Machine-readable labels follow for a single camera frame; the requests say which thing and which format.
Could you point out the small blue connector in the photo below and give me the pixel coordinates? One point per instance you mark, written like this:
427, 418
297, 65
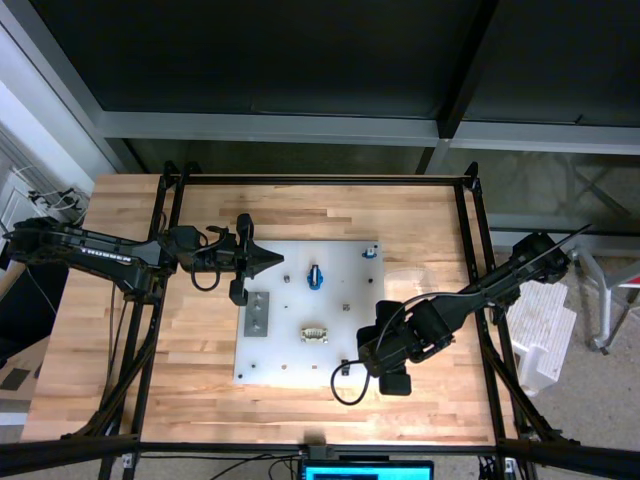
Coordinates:
366, 255

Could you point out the black metal frame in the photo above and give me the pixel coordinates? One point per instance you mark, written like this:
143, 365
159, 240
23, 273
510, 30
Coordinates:
60, 450

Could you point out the white styrofoam block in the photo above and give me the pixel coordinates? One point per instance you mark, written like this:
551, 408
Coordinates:
540, 325

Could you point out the red panel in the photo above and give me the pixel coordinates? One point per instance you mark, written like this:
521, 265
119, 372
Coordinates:
632, 282

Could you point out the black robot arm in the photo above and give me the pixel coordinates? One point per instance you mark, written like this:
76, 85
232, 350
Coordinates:
540, 260
110, 255

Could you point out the blue laptop screen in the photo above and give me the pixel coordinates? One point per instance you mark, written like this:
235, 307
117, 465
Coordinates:
365, 472

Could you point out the beige connector housing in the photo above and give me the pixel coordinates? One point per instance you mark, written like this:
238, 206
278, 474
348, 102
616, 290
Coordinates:
315, 336

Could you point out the large blue clamp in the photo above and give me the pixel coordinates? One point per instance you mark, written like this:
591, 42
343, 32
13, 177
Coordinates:
315, 285

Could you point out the black table level camera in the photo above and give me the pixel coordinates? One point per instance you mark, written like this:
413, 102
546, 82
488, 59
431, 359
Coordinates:
317, 450

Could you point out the white taskboard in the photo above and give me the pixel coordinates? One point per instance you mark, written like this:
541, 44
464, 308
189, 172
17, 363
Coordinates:
290, 350

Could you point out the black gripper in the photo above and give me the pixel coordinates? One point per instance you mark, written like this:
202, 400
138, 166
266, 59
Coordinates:
400, 350
242, 225

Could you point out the grey metal stand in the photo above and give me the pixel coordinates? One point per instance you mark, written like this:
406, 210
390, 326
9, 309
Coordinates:
605, 320

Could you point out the brown cardboard box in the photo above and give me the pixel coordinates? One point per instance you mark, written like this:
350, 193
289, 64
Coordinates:
20, 360

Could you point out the grey metal plate with pegs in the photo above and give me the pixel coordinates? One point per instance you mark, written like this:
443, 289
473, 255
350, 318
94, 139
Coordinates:
250, 325

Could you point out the black socket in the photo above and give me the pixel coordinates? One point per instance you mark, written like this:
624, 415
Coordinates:
344, 370

